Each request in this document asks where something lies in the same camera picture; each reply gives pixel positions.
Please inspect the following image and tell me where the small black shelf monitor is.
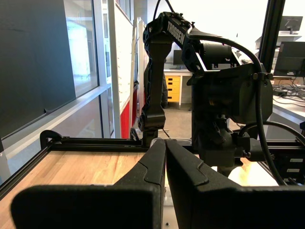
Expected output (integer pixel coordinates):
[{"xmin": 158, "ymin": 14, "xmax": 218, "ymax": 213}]
[{"xmin": 280, "ymin": 16, "xmax": 304, "ymax": 34}]

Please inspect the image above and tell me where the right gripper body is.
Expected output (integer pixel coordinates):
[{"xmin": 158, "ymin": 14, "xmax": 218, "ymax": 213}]
[{"xmin": 192, "ymin": 63, "xmax": 274, "ymax": 125}]

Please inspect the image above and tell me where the yellow drawer cabinet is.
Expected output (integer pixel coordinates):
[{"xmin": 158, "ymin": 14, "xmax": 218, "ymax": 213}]
[{"xmin": 165, "ymin": 75, "xmax": 181, "ymax": 103}]

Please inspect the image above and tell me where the black desk monitor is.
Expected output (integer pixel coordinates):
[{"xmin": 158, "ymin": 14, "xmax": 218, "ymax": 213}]
[{"xmin": 173, "ymin": 50, "xmax": 188, "ymax": 67}]

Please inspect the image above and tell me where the black aluminium frame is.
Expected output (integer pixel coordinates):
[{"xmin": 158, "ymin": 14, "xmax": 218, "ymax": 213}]
[{"xmin": 0, "ymin": 0, "xmax": 305, "ymax": 201}]

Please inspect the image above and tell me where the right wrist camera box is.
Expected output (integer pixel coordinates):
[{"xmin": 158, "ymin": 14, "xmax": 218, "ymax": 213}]
[{"xmin": 199, "ymin": 132, "xmax": 251, "ymax": 168}]

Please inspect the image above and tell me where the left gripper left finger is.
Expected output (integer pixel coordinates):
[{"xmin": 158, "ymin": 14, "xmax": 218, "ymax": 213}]
[{"xmin": 10, "ymin": 139, "xmax": 167, "ymax": 229}]

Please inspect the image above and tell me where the clear plastic tub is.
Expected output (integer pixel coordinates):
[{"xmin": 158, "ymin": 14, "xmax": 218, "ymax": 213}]
[{"xmin": 150, "ymin": 137, "xmax": 193, "ymax": 147}]

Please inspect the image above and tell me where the large black monitor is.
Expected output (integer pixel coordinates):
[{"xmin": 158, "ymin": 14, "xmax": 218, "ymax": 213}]
[{"xmin": 273, "ymin": 42, "xmax": 305, "ymax": 77}]

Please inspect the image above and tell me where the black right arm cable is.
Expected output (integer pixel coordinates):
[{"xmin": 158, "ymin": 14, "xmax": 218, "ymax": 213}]
[{"xmin": 152, "ymin": 0, "xmax": 305, "ymax": 187}]

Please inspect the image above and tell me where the white taskboard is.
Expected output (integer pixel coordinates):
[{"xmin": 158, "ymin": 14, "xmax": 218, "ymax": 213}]
[{"xmin": 162, "ymin": 185, "xmax": 179, "ymax": 229}]

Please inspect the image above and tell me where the white partition panel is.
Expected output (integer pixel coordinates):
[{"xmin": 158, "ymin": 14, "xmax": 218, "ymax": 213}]
[{"xmin": 108, "ymin": 0, "xmax": 134, "ymax": 139}]

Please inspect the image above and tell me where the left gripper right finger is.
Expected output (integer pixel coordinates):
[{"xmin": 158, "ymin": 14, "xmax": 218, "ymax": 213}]
[{"xmin": 166, "ymin": 139, "xmax": 305, "ymax": 229}]

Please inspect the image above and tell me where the white desk with cables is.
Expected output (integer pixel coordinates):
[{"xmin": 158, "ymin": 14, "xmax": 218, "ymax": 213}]
[{"xmin": 271, "ymin": 77, "xmax": 305, "ymax": 125}]

